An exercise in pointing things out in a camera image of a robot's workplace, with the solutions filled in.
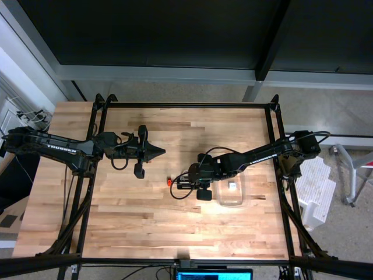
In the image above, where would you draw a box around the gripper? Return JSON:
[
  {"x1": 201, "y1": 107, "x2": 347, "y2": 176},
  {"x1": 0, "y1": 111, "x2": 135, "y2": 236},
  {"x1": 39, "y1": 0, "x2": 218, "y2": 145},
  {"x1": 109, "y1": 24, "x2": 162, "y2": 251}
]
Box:
[
  {"x1": 188, "y1": 153, "x2": 219, "y2": 201},
  {"x1": 119, "y1": 125, "x2": 166, "y2": 180}
]

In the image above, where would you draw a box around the clear plastic container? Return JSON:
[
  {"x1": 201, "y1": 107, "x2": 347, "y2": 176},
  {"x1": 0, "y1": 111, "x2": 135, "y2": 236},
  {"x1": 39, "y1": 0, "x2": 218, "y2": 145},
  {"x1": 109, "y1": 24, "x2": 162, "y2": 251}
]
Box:
[{"x1": 214, "y1": 172, "x2": 251, "y2": 208}]

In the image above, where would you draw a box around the black vise with red knob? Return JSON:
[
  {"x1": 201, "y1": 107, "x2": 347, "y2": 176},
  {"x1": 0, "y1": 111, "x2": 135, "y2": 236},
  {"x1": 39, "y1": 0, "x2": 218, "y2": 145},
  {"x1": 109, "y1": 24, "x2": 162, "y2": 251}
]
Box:
[{"x1": 167, "y1": 174, "x2": 202, "y2": 191}]

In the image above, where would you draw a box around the screen with blue edge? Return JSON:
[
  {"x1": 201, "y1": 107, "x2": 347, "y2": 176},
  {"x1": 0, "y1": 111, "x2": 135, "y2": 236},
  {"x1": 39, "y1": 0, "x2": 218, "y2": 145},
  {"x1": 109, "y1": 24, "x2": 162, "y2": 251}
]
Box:
[{"x1": 174, "y1": 268, "x2": 254, "y2": 280}]

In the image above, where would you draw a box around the white step stool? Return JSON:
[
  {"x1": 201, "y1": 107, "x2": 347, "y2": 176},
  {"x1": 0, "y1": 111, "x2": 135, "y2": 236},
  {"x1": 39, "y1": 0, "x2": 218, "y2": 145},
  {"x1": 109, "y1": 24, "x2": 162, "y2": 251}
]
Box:
[{"x1": 294, "y1": 157, "x2": 336, "y2": 233}]

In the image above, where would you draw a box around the power strip with plugs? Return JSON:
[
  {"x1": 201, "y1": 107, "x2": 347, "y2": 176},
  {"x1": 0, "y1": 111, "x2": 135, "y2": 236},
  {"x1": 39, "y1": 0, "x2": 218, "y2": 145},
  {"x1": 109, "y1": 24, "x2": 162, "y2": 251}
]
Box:
[{"x1": 16, "y1": 109, "x2": 52, "y2": 129}]

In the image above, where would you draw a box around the black case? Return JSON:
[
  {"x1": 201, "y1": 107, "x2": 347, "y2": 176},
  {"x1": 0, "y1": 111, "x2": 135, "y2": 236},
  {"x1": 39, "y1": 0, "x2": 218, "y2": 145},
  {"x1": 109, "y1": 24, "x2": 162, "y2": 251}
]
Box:
[{"x1": 0, "y1": 153, "x2": 40, "y2": 215}]

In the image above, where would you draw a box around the grey metal chair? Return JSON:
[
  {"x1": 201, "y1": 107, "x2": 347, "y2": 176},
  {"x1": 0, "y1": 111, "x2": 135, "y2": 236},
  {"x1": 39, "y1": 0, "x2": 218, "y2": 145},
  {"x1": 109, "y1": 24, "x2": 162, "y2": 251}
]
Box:
[{"x1": 329, "y1": 142, "x2": 373, "y2": 208}]

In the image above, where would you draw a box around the brown cardboard box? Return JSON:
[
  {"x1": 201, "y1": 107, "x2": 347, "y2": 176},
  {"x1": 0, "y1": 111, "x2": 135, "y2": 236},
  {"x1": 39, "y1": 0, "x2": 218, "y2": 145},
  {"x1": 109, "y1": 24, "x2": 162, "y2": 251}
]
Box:
[{"x1": 0, "y1": 195, "x2": 30, "y2": 249}]

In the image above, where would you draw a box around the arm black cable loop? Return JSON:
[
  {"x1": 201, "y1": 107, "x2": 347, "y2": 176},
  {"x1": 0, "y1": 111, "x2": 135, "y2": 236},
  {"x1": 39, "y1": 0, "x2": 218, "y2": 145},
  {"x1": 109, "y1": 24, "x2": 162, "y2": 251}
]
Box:
[
  {"x1": 111, "y1": 139, "x2": 129, "y2": 171},
  {"x1": 170, "y1": 146, "x2": 244, "y2": 200}
]

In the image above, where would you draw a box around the black metal rig frame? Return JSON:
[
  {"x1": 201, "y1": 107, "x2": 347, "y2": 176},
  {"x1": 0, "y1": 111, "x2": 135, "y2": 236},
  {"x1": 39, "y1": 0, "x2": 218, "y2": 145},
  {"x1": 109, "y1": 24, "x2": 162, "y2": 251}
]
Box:
[{"x1": 0, "y1": 93, "x2": 373, "y2": 280}]

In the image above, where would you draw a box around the grey wall ledge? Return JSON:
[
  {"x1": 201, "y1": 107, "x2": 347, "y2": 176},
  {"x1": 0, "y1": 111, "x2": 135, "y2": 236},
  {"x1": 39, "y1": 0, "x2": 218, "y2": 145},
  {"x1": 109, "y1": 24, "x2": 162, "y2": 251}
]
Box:
[{"x1": 57, "y1": 64, "x2": 373, "y2": 88}]

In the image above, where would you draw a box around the black table camera mount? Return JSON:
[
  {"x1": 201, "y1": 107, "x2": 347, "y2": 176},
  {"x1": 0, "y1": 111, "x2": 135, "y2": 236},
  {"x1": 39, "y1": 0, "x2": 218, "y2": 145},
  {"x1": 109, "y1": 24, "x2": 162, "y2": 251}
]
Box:
[{"x1": 174, "y1": 255, "x2": 199, "y2": 268}]

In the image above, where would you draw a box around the black wall pillar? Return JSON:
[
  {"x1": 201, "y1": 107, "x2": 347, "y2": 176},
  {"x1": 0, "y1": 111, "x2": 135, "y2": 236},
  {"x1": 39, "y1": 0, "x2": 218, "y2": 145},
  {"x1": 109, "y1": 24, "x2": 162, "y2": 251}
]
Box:
[{"x1": 255, "y1": 0, "x2": 295, "y2": 82}]

